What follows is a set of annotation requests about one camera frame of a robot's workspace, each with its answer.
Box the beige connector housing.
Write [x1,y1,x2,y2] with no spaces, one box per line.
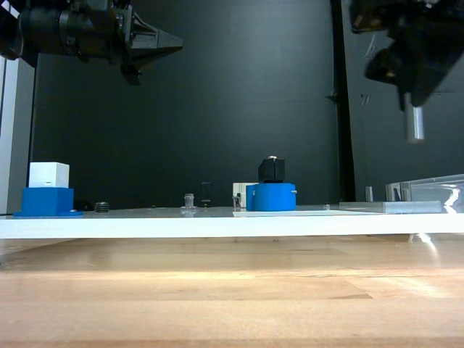
[232,183,251,211]

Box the black wall post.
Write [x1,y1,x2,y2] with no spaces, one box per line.
[330,0,357,204]

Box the white plastic board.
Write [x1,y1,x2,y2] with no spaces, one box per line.
[0,207,464,240]

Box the blue round cylinder holder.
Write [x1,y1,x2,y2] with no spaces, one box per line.
[245,182,297,212]

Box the silver metal cylinder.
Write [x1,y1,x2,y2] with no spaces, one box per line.
[403,92,426,143]

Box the clear plastic tub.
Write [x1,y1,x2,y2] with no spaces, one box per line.
[385,173,464,215]

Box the white cube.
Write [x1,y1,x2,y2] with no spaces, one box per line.
[28,162,70,189]

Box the black clamp block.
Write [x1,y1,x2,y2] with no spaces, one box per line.
[257,155,286,183]

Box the small clear plastic connector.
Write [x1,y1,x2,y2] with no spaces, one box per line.
[180,194,199,215]

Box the blue square holder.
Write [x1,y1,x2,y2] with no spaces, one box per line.
[12,187,84,218]

